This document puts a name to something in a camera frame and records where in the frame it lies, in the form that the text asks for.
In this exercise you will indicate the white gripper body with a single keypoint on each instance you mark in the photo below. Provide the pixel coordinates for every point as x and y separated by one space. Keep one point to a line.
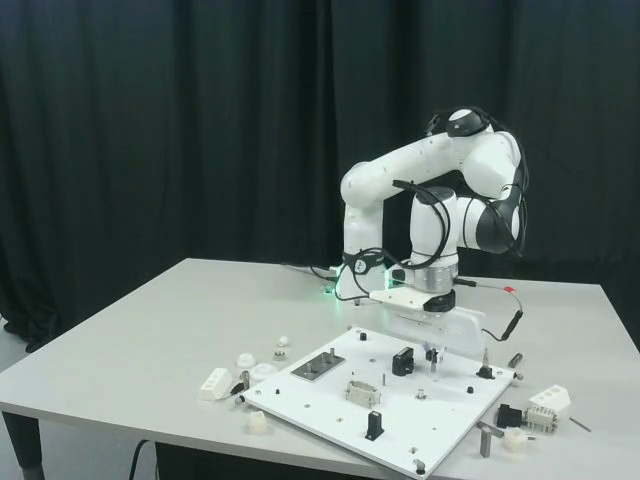
460 327

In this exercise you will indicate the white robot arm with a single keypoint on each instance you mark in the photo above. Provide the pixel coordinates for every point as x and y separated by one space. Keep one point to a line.
385 170

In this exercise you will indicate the dark metal round peg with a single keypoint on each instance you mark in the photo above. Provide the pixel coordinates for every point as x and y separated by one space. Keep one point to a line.
515 359

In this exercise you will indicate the white task board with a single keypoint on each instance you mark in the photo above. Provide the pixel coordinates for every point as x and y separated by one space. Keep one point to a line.
400 405

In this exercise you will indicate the black D-SUB plug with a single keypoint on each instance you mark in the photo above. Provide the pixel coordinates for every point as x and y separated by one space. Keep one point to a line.
507 415

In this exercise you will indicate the small white cube holder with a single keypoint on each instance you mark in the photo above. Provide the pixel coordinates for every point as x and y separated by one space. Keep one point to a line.
256 421
515 440

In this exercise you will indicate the white wedge holder with holes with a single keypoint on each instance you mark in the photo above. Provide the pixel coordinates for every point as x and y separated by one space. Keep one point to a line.
550 398
215 385

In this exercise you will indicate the beige waterproof plug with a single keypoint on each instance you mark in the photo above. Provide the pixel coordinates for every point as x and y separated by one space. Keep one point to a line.
539 416

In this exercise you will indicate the white small gear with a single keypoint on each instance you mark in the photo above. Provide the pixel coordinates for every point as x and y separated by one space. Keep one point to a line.
283 341

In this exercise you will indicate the thin metal pin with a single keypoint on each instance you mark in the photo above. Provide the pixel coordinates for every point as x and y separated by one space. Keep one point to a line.
581 423

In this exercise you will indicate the white large gear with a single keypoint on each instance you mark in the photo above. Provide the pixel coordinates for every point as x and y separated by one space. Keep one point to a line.
262 373

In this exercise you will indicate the white medium gear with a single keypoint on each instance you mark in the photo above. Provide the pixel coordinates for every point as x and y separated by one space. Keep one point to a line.
245 359

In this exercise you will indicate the black Ethernet plug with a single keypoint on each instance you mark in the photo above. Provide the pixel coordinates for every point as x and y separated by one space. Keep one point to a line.
238 388

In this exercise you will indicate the black curtain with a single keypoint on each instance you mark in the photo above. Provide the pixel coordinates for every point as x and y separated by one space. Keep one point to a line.
200 125

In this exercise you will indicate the black table leg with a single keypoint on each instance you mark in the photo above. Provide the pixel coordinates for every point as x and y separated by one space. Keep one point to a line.
22 440

